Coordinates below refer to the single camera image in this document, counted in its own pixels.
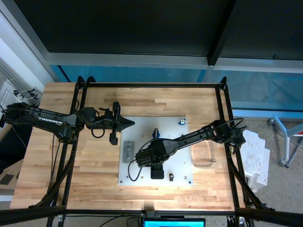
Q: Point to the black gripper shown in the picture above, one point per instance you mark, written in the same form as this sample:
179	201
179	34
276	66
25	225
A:
157	173
106	118

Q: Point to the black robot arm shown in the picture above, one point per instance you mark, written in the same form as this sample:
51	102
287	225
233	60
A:
194	137
47	120

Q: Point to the black connector housing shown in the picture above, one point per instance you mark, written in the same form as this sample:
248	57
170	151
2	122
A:
172	177

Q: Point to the white task board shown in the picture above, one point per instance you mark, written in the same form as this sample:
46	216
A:
180	165

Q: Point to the blue clamp with silver plug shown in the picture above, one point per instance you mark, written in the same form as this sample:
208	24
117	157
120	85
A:
154	135

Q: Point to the grey metal plate with pegs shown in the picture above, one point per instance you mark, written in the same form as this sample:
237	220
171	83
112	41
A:
125	160

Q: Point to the clear plastic tub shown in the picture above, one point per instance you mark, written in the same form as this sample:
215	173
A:
203	156

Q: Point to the laptop with blue screen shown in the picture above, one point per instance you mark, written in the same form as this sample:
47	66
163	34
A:
172	223

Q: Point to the small blue white socket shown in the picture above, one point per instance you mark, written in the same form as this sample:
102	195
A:
181	122

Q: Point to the white foam packaging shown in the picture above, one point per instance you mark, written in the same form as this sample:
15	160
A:
256	160

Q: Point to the brown cardboard box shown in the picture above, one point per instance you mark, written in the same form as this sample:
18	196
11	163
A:
13	169

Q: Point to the silver metal stand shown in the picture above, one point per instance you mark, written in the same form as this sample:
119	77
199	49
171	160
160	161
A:
286	151

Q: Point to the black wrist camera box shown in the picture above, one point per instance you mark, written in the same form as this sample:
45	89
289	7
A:
143	159

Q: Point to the small camera on frame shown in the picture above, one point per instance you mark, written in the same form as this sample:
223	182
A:
151	213

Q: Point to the black table frame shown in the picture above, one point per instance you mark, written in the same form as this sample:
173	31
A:
151	85

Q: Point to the silver aluminium enclosure frame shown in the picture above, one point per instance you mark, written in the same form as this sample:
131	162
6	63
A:
118	59

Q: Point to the small silver frame bracket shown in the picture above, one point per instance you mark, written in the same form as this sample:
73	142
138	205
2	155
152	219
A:
60	217
241	220

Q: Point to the black vertical post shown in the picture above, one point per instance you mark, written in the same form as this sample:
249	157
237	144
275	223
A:
220	35

